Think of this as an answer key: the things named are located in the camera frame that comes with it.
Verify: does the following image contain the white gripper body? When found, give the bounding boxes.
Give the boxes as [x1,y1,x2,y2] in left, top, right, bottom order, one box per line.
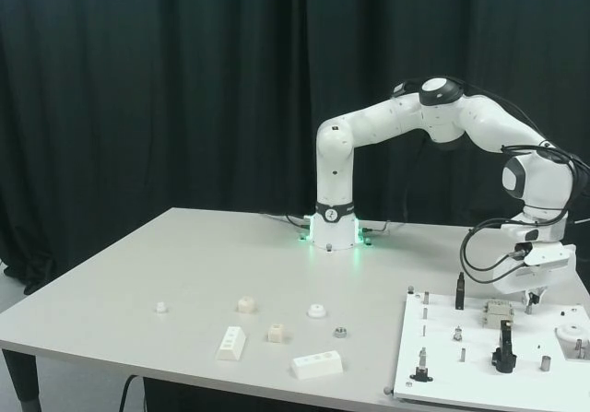
[490,243,578,300]

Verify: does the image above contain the white peg holder with holes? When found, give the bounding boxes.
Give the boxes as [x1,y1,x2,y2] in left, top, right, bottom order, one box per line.
[215,325,248,362]
[290,348,345,380]

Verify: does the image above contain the grey rectangular connector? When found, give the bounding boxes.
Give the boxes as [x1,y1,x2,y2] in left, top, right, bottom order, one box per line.
[482,300,506,326]

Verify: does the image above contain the white large gear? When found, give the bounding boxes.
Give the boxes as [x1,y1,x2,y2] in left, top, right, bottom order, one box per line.
[554,321,587,345]

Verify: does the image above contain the black D-SUB plug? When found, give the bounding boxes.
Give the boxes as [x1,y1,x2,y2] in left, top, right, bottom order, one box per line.
[490,320,517,374]

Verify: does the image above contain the white task board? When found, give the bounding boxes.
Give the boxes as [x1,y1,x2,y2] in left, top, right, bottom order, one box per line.
[395,289,590,406]

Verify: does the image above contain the black curtain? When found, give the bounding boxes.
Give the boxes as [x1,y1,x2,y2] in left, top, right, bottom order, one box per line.
[0,0,590,296]

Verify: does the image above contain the dark table leg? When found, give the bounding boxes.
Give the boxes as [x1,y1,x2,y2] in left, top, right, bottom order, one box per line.
[0,348,39,412]

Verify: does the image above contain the thin black rod on wire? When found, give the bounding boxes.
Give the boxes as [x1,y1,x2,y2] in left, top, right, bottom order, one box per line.
[454,272,467,312]

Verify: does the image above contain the black looped gripper cable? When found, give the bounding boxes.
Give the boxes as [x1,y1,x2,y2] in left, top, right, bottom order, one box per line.
[459,217,525,289]

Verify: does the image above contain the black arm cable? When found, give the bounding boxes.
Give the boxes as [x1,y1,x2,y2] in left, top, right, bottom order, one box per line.
[391,76,590,225]

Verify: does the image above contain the black base cable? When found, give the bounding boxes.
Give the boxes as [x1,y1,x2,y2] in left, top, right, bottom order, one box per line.
[362,219,394,237]
[261,210,315,231]

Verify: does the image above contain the black cable under table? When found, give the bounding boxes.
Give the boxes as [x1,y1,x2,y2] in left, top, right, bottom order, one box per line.
[119,360,148,412]

